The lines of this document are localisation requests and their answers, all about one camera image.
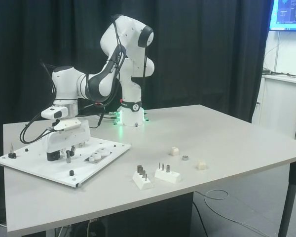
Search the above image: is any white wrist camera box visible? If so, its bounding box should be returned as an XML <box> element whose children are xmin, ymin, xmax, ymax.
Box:
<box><xmin>41</xmin><ymin>106</ymin><xmax>68</xmax><ymax>119</ymax></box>

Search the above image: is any white mounting plate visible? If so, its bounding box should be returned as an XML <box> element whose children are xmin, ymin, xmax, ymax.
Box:
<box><xmin>53</xmin><ymin>119</ymin><xmax>81</xmax><ymax>131</ymax></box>

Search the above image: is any grey floor cable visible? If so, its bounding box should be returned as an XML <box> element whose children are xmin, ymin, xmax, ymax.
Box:
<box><xmin>194</xmin><ymin>189</ymin><xmax>284</xmax><ymax>237</ymax></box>

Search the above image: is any black curtain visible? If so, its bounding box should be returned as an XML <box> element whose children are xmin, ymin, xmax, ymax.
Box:
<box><xmin>0</xmin><ymin>0</ymin><xmax>274</xmax><ymax>218</ymax></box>

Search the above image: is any white cabinet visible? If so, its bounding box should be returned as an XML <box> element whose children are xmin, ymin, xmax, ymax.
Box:
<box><xmin>251</xmin><ymin>74</ymin><xmax>296</xmax><ymax>143</ymax></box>

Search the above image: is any dark cable bundle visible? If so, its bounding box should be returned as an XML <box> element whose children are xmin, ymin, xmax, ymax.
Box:
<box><xmin>261</xmin><ymin>70</ymin><xmax>296</xmax><ymax>79</ymax></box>

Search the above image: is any white task board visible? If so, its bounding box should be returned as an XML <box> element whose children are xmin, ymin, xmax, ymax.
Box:
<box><xmin>0</xmin><ymin>124</ymin><xmax>133</xmax><ymax>188</ymax></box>

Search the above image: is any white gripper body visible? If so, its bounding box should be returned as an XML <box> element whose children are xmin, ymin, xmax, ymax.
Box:
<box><xmin>45</xmin><ymin>120</ymin><xmax>91</xmax><ymax>153</ymax></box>

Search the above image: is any white round peg holder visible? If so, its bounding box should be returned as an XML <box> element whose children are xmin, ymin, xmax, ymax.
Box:
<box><xmin>154</xmin><ymin>169</ymin><xmax>182</xmax><ymax>185</ymax></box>

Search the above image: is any black base cable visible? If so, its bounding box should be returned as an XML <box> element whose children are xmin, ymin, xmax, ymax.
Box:
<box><xmin>77</xmin><ymin>112</ymin><xmax>121</xmax><ymax>121</ymax></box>

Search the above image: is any blue screen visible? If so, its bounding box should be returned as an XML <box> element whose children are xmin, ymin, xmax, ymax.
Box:
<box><xmin>268</xmin><ymin>0</ymin><xmax>296</xmax><ymax>32</ymax></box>

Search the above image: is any black table leg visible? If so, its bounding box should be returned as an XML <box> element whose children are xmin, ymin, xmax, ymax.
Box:
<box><xmin>278</xmin><ymin>158</ymin><xmax>296</xmax><ymax>237</ymax></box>

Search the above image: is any black camera cable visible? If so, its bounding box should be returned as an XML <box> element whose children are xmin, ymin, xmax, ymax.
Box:
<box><xmin>19</xmin><ymin>14</ymin><xmax>148</xmax><ymax>144</ymax></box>

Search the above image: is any white square peg holder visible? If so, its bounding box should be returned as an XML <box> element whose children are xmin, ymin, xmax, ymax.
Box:
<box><xmin>132</xmin><ymin>170</ymin><xmax>153</xmax><ymax>191</ymax></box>

